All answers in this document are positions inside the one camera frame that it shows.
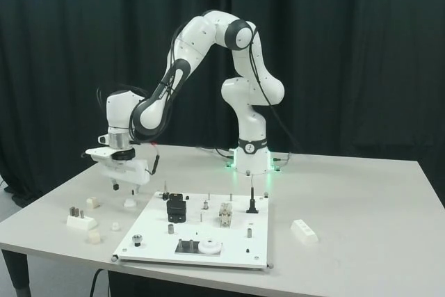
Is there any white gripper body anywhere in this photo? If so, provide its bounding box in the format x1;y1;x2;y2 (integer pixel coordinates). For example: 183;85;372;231
98;157;151;186

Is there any white large gear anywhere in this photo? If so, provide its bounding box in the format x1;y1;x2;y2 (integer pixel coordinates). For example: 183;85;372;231
198;239;221;255

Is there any thin black rod red tag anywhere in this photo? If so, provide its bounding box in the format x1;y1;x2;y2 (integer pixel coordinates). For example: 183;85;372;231
148;141;162;175

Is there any black D-SUB plug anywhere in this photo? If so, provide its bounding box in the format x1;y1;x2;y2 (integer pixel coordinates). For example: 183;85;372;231
167;193;188;224

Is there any white peg holder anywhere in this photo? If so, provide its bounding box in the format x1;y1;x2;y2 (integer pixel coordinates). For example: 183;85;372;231
66;214;99;232

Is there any white task board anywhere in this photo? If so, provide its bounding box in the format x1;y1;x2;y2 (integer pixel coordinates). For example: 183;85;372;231
111;191;275;271

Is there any black upright plug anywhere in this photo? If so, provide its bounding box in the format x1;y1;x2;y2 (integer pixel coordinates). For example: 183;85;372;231
245;186;259;215

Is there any black curtain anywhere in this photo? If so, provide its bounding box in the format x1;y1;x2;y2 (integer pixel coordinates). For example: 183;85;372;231
0;0;445;193

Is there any dark grey table leg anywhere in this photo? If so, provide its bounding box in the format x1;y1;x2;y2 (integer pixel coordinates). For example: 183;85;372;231
0;249;29;297

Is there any white holder with holes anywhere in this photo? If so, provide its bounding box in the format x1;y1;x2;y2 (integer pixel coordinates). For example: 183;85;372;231
289;219;319;244

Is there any black base cable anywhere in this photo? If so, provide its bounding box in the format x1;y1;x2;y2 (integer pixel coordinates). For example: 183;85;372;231
270;152;292;173
194;145;234;159

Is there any black floor cable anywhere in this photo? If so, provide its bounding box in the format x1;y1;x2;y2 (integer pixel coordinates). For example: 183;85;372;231
91;268;113;297

